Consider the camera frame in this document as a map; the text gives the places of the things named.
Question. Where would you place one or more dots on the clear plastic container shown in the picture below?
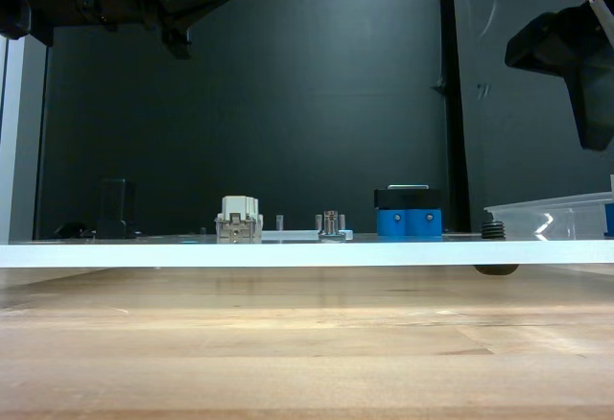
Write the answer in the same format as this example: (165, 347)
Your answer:
(518, 209)

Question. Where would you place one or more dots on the silver d-sub connector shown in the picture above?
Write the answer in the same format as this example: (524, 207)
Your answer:
(408, 186)

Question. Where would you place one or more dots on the black connector block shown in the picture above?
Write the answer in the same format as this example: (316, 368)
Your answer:
(408, 199)

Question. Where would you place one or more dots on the beige connector housing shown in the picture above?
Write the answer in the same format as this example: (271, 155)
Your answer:
(237, 218)

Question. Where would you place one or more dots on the blue block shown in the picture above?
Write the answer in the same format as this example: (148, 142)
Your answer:
(608, 218)

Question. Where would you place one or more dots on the black rubber foot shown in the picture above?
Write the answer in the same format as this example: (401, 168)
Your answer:
(494, 270)

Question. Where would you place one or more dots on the low black clamp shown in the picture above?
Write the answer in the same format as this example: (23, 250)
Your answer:
(72, 229)

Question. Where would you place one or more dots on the small grey metal pin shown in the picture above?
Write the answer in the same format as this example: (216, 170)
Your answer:
(318, 223)
(342, 222)
(280, 223)

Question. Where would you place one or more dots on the silver metal clamp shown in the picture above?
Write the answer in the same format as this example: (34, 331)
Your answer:
(331, 226)

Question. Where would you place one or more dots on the white board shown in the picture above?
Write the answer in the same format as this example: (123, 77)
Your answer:
(288, 254)

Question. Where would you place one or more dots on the black aluminium frame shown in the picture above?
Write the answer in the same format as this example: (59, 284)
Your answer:
(451, 55)

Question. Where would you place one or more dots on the blue connector mount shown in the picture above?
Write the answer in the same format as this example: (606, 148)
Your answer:
(386, 226)

